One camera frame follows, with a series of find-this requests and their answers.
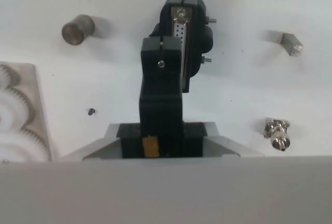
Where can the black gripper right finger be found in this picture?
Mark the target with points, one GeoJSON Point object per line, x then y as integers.
{"type": "Point", "coordinates": [193, 143]}

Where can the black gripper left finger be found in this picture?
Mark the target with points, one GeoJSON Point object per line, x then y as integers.
{"type": "Point", "coordinates": [128, 143]}

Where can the black D-SUB plug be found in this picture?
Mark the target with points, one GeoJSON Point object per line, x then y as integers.
{"type": "Point", "coordinates": [159, 89]}

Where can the metal BNC plug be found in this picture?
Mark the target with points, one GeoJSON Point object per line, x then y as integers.
{"type": "Point", "coordinates": [280, 142]}

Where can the white large gear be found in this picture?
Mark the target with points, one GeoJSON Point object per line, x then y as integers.
{"type": "Point", "coordinates": [18, 147]}

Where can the white medium gear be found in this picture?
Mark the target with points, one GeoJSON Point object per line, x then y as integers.
{"type": "Point", "coordinates": [11, 110]}

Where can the metal round peg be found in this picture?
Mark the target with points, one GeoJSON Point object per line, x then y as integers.
{"type": "Point", "coordinates": [77, 30]}

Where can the metal square peg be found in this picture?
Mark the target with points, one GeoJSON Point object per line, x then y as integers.
{"type": "Point", "coordinates": [292, 44]}

